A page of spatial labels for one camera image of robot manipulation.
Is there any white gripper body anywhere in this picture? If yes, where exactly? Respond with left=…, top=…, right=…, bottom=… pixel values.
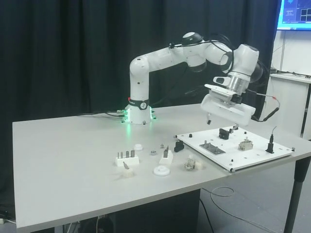
left=201, top=93, right=255, bottom=126

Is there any flat white mounting plate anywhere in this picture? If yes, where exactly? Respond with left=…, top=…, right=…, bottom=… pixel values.
left=204, top=83, right=236, bottom=96

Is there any white task board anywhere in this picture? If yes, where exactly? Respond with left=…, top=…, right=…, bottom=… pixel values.
left=176, top=126, right=296, bottom=173

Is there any black rod with red tag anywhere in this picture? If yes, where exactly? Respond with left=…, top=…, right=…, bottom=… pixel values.
left=245, top=89, right=280, bottom=122

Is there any white square peg holder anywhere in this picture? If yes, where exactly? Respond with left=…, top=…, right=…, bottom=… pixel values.
left=159, top=151, right=174, bottom=166

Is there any white large gear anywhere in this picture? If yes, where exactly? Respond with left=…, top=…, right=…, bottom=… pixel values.
left=153, top=165, right=170, bottom=177

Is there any black table leg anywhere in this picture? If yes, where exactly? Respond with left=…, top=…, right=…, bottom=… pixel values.
left=290, top=161, right=308, bottom=233

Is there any white round peg holder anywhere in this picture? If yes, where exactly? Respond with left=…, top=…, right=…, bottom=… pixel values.
left=114, top=155, right=140, bottom=167

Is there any small white bolt holder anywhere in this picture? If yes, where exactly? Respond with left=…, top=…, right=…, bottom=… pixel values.
left=121, top=167, right=135, bottom=179

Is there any blue screen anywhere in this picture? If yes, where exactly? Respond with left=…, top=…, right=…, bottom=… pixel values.
left=276, top=0, right=311, bottom=31

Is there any black curtain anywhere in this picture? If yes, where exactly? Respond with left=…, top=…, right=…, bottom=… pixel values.
left=0, top=0, right=284, bottom=216

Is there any silver flange ring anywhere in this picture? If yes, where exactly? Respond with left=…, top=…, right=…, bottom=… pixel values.
left=227, top=75, right=251, bottom=96

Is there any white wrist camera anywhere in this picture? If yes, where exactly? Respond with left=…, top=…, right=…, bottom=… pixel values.
left=213, top=76, right=230, bottom=86

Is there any black USB plug with cable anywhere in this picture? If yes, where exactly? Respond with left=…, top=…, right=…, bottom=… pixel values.
left=266, top=125, right=278, bottom=154

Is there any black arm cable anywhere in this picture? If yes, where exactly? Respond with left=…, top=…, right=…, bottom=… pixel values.
left=167, top=33, right=271, bottom=107

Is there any grey floor cable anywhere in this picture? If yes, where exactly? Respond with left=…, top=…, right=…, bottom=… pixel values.
left=210, top=186, right=292, bottom=233

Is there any black base cable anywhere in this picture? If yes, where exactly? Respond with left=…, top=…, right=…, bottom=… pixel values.
left=80, top=110, right=127, bottom=118

